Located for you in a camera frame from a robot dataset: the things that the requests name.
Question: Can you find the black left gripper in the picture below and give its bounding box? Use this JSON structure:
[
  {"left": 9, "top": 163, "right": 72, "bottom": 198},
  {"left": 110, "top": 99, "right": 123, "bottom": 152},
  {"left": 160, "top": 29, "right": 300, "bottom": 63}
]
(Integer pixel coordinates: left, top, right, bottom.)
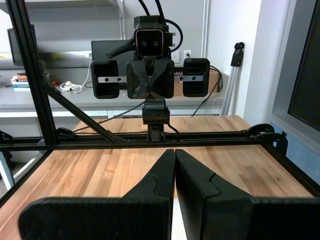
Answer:
[{"left": 90, "top": 57, "right": 210, "bottom": 100}]

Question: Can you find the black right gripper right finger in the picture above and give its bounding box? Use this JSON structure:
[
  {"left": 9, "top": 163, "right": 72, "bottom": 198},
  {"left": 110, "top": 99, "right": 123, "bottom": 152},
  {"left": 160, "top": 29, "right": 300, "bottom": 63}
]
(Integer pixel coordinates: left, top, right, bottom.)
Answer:
[{"left": 175, "top": 149, "right": 320, "bottom": 240}]

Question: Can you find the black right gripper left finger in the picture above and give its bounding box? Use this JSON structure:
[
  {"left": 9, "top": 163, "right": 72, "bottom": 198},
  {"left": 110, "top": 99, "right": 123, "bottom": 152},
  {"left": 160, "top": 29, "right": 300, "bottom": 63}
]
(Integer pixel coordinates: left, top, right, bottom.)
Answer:
[{"left": 18, "top": 148, "right": 175, "bottom": 240}]

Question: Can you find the black computer monitor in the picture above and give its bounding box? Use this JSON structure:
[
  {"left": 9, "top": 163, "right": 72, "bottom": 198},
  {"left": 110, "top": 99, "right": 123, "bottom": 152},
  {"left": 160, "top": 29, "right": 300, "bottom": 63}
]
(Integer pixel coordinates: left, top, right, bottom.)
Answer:
[
  {"left": 6, "top": 27, "right": 40, "bottom": 67},
  {"left": 91, "top": 39, "right": 138, "bottom": 69}
]

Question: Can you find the white board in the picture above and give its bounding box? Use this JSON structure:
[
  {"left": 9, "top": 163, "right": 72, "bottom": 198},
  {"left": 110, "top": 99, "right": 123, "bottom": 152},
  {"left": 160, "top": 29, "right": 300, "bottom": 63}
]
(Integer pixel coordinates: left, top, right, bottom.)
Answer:
[{"left": 171, "top": 197, "right": 187, "bottom": 240}]

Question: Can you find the grey desk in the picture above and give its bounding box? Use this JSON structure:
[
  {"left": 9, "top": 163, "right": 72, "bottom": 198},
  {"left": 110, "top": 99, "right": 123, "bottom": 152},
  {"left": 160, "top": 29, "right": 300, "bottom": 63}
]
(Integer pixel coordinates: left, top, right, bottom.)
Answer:
[{"left": 0, "top": 67, "right": 231, "bottom": 118}]

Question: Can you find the aluminium tripod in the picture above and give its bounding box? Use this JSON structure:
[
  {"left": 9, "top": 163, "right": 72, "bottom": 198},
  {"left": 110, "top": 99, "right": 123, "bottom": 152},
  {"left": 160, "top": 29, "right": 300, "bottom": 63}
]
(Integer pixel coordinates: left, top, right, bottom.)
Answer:
[{"left": 221, "top": 41, "right": 245, "bottom": 116}]

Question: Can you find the stack of books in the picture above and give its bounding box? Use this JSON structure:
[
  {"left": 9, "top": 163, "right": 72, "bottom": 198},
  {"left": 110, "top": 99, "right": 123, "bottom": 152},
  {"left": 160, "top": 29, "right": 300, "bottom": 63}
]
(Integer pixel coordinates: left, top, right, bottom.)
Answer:
[{"left": 11, "top": 74, "right": 31, "bottom": 91}]

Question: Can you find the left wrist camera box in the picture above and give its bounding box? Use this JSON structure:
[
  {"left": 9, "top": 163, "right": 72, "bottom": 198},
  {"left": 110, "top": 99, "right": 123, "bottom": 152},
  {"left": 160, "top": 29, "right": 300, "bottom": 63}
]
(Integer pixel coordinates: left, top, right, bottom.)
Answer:
[{"left": 133, "top": 15, "right": 168, "bottom": 58}]

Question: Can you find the braided black left wrist cable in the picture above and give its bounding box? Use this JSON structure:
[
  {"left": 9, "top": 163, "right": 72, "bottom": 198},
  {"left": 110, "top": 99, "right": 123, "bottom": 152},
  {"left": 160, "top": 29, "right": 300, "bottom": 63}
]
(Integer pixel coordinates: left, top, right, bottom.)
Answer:
[{"left": 105, "top": 37, "right": 137, "bottom": 59}]

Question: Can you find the black left camera cable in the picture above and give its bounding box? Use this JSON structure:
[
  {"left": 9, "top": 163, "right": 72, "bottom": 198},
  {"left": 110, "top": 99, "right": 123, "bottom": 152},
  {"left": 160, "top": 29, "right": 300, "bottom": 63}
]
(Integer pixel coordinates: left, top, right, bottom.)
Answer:
[{"left": 163, "top": 19, "right": 184, "bottom": 50}]

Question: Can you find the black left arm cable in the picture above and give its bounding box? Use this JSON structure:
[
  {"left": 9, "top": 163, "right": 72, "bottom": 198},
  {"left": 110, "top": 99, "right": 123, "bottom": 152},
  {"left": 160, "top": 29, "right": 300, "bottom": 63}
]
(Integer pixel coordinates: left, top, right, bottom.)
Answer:
[
  {"left": 154, "top": 0, "right": 167, "bottom": 25},
  {"left": 136, "top": 0, "right": 152, "bottom": 18}
]

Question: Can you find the white coiled cable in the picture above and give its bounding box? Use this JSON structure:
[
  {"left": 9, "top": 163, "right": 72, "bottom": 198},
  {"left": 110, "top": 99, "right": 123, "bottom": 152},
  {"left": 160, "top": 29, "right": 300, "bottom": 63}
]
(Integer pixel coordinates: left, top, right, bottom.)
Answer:
[{"left": 59, "top": 61, "right": 93, "bottom": 95}]

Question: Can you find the black aluminium frame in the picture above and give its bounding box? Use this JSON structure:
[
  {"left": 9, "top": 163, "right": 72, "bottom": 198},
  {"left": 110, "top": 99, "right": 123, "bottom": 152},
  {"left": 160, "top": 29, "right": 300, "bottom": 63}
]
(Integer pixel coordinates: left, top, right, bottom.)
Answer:
[{"left": 0, "top": 0, "right": 320, "bottom": 208}]

